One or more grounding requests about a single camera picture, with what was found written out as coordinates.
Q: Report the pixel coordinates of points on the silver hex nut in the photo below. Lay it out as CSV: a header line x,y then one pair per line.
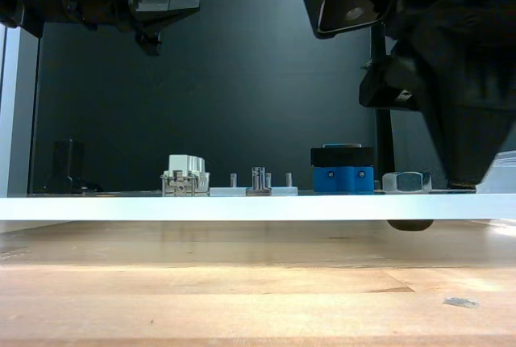
x,y
407,182

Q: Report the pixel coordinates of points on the clear plastic tub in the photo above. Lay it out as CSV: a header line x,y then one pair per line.
x,y
506,169

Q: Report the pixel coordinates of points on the black bolt head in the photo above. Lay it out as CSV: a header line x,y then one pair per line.
x,y
410,226

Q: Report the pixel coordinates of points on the blue and black connector socket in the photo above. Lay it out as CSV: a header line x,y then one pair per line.
x,y
342,179

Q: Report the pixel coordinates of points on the beige connector housing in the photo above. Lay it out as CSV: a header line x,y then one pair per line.
x,y
185,177

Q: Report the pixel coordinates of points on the black clamp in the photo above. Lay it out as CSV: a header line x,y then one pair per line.
x,y
70,161

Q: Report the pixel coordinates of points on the small metal clamp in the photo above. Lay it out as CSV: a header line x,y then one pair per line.
x,y
259,183

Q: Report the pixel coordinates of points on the white board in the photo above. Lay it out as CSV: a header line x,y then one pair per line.
x,y
201,207

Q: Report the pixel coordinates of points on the black wall pillar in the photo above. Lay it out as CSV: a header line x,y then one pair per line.
x,y
384,141

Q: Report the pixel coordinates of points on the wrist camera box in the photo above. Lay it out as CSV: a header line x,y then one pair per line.
x,y
350,4

